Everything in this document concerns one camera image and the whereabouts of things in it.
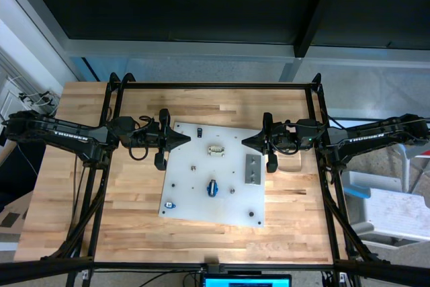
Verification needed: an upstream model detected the white board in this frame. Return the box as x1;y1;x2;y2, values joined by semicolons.
158;121;267;228

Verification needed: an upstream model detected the blue laptop screen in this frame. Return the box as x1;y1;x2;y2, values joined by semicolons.
200;273;292;287

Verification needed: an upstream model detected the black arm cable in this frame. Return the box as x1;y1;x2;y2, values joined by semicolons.
270;120;298;157
128;115;152;161

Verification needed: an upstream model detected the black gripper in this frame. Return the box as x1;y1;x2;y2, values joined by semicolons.
241;112;300;173
144;108;191;171

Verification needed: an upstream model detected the black metal frame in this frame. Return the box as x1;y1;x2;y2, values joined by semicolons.
0;71;430;287

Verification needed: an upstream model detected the grey metal block with holes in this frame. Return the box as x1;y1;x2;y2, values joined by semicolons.
244;153;262;186

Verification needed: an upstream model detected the black camera on frame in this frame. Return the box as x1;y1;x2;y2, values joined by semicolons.
205;258;224;274

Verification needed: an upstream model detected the black pillar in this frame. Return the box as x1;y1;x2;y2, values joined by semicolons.
294;0;337;58

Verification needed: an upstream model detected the white cable bundle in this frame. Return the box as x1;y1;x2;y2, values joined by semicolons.
16;90;58;108

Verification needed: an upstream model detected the cardboard box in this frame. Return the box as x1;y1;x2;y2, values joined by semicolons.
0;191;34;236

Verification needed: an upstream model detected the white step stool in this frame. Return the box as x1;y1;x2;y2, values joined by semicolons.
342;171;430;251

